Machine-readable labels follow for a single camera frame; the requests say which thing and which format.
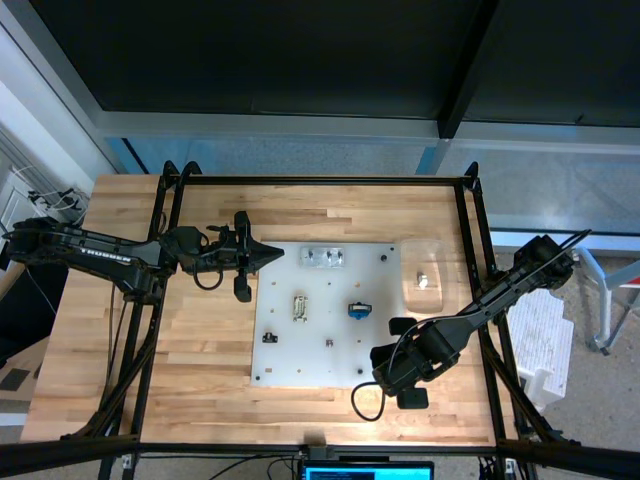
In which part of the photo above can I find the clear plastic tub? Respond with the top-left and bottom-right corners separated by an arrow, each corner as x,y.
399,238 -> 447,315

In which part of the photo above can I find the blue lit screen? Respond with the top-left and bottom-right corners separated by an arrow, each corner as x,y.
298,460 -> 435,480

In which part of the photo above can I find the silver block with two posts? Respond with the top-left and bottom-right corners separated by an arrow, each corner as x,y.
298,244 -> 347,270

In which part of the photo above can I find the blue and black connector block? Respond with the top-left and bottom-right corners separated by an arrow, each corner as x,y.
346,299 -> 374,321

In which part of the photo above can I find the black vertical post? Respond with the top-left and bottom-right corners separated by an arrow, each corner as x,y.
437,0 -> 501,140

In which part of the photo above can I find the white task board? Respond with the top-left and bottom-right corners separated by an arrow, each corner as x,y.
249,240 -> 411,389

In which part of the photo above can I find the white styrofoam block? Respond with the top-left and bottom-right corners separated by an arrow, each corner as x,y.
504,287 -> 575,414

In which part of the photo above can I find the grey metal tube stand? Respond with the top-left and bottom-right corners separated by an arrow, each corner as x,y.
572,247 -> 640,357

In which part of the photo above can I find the black floor cable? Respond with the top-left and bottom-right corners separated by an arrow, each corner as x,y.
264,457 -> 301,480

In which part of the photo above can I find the black camera box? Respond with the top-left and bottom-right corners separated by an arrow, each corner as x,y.
303,433 -> 335,461

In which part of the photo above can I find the brown cardboard box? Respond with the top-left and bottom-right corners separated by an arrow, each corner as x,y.
0,334 -> 51,401

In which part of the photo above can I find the black aluminium frame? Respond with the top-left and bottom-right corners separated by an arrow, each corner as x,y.
0,159 -> 640,480

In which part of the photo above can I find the black and white cable bundle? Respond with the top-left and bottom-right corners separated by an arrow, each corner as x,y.
24,187 -> 91,221

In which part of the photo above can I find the red and white panel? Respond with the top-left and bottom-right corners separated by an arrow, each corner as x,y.
612,259 -> 640,292

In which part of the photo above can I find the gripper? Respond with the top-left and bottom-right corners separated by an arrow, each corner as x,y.
207,210 -> 285,304
369,317 -> 431,411

